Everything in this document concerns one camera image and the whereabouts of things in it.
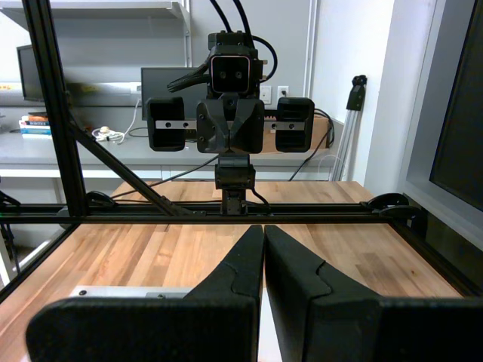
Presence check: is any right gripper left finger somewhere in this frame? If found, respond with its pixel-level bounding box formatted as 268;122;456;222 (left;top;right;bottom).
25;225;264;362

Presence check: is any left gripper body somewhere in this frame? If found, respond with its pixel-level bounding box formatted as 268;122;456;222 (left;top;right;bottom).
146;96;316;153

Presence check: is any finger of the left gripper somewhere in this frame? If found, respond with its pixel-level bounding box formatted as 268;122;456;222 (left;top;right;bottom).
229;98;266;154
195;99;231;154

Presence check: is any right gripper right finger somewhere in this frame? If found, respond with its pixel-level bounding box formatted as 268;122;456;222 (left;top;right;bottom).
264;225;483;362

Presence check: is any black monitor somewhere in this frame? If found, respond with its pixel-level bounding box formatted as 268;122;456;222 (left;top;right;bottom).
16;44;48;103
140;66;212;122

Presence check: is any grey metal fixture plate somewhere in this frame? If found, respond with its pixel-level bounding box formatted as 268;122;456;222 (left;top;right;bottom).
71;284;195;300

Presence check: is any white task board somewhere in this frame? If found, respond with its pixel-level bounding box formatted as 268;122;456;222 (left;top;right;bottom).
259;289;283;362

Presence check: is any black and silver tripod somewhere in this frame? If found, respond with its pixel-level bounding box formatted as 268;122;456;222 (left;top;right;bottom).
333;74;369;183

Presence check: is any stack of books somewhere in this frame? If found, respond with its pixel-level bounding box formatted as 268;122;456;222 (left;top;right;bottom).
17;114;54;140

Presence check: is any grey desk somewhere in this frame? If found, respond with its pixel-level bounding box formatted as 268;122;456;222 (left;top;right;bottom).
0;127;340;180

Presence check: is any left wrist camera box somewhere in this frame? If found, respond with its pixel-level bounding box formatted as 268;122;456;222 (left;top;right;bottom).
208;54;254;95

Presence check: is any white cable bundle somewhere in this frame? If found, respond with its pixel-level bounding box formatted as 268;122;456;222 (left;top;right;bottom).
91;98;143;146

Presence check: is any black cable loop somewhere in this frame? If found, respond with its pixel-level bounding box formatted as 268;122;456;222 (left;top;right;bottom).
209;0;279;82

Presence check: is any black metal frame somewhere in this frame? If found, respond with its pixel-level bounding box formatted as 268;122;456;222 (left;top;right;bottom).
0;0;483;302

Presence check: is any grey wall shelf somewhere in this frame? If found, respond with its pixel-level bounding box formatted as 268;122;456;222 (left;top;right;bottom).
0;0;192;48

